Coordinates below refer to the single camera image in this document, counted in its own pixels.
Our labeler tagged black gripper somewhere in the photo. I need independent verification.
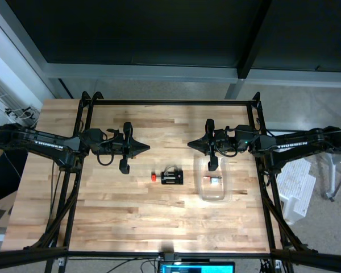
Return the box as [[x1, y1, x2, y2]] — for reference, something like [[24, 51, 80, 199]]
[[110, 121, 151, 175], [186, 118, 237, 172]]

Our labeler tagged black clamp with red knob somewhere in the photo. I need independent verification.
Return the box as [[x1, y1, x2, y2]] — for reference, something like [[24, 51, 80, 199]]
[[151, 169, 185, 186]]

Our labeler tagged clear plastic tub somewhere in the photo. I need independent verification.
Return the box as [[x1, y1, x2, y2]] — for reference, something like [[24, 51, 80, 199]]
[[193, 156, 234, 203]]

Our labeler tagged white ribbed plastic stand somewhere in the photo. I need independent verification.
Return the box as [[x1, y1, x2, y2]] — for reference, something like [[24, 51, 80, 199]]
[[276, 159, 313, 226]]

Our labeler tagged laptop screen with blue edge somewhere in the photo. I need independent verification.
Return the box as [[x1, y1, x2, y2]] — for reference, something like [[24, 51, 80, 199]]
[[158, 261, 236, 273]]

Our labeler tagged grey metal stand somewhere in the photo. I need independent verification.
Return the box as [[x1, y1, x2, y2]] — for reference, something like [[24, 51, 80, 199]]
[[309, 147, 341, 203]]

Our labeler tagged black storage case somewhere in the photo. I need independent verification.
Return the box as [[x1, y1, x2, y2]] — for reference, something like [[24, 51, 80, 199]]
[[0, 149, 29, 205]]

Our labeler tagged cardboard box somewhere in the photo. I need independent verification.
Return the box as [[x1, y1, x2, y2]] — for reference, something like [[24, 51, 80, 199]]
[[0, 190, 19, 242]]

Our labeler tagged black cable loop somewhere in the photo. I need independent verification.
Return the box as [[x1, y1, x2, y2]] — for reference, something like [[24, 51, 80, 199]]
[[97, 132, 116, 167], [213, 142, 238, 158]]

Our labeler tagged black aluminium table frame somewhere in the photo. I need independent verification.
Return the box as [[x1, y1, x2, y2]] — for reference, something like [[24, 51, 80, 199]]
[[0, 90, 341, 273]]

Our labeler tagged white cable bundle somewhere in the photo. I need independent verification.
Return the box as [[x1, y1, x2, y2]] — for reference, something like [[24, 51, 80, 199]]
[[0, 106, 39, 127]]

